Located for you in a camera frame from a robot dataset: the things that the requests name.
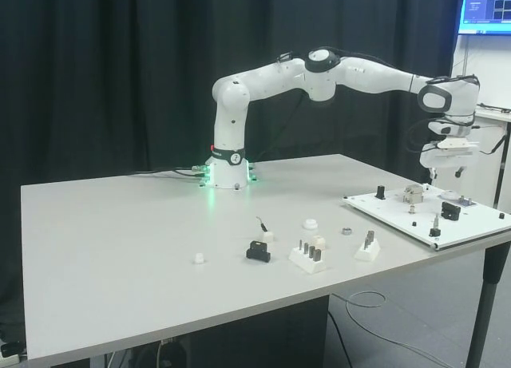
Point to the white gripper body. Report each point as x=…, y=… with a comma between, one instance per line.
x=447, y=156

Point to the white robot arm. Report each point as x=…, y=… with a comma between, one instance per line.
x=275, y=78

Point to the metal square peg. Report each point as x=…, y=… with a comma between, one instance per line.
x=371, y=239

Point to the white stepped peg holder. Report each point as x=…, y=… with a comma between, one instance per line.
x=367, y=254

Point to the thick dark metal peg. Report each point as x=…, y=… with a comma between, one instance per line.
x=318, y=254

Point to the white cabinet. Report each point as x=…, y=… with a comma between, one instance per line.
x=489, y=172

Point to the white task board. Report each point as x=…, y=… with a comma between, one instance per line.
x=391, y=210

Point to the metal bolt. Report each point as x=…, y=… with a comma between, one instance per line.
x=346, y=230

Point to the beige Ethernet plug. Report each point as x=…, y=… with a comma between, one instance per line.
x=319, y=241

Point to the white medium gear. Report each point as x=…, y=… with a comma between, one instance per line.
x=310, y=224

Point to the black table leg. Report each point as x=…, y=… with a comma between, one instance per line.
x=489, y=304

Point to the blue screen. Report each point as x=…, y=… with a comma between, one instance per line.
x=487, y=9

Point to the small white plug holder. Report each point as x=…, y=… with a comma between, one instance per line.
x=268, y=236

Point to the black USB plug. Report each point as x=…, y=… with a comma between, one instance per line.
x=263, y=225

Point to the black D-SUB plug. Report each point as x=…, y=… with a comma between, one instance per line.
x=258, y=253

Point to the white small gear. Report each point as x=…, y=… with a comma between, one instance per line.
x=199, y=258

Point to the black curtain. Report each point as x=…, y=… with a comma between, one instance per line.
x=120, y=64

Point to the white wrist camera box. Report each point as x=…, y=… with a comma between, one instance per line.
x=439, y=127

